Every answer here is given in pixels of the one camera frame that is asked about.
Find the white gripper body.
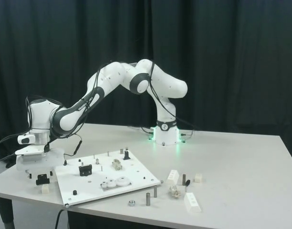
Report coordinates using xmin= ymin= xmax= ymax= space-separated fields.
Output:
xmin=16 ymin=147 xmax=65 ymax=172

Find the black D-SUB plug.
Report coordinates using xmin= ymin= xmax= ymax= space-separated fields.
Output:
xmin=36 ymin=174 xmax=50 ymax=186

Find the flat white mounting plate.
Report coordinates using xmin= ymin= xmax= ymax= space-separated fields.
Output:
xmin=15 ymin=146 xmax=50 ymax=157

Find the thin black rod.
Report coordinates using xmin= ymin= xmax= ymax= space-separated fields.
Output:
xmin=73 ymin=140 xmax=83 ymax=156

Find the dark table leg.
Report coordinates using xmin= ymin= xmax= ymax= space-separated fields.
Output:
xmin=0 ymin=195 xmax=13 ymax=229

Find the white large gear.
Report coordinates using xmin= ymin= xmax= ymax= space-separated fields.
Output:
xmin=115 ymin=177 xmax=131 ymax=188

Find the white task board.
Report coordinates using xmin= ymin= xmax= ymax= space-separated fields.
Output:
xmin=54 ymin=149 xmax=161 ymax=208

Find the long white holder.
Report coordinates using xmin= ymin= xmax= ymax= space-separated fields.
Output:
xmin=166 ymin=169 xmax=180 ymax=185
xmin=184 ymin=192 xmax=203 ymax=212

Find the metal connector plug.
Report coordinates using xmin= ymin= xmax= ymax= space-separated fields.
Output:
xmin=168 ymin=186 xmax=181 ymax=199

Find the black curtain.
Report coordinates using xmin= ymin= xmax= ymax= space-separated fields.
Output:
xmin=0 ymin=0 xmax=292 ymax=169

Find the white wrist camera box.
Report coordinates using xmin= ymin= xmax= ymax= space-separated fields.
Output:
xmin=17 ymin=134 xmax=35 ymax=145

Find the black hanging cable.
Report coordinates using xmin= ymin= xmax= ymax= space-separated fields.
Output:
xmin=55 ymin=207 xmax=69 ymax=229

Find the black base cable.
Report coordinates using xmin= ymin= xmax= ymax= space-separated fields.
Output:
xmin=140 ymin=125 xmax=155 ymax=141

